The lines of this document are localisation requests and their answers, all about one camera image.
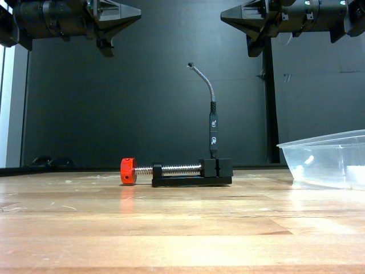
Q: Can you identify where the USB-C connector with braided cable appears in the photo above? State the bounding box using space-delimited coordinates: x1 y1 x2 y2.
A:
186 62 220 132

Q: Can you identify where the clear plastic tub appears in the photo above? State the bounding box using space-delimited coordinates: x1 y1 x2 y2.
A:
275 128 365 191

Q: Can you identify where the black clamp with orange knob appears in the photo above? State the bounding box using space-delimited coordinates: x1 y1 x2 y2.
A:
119 157 234 188

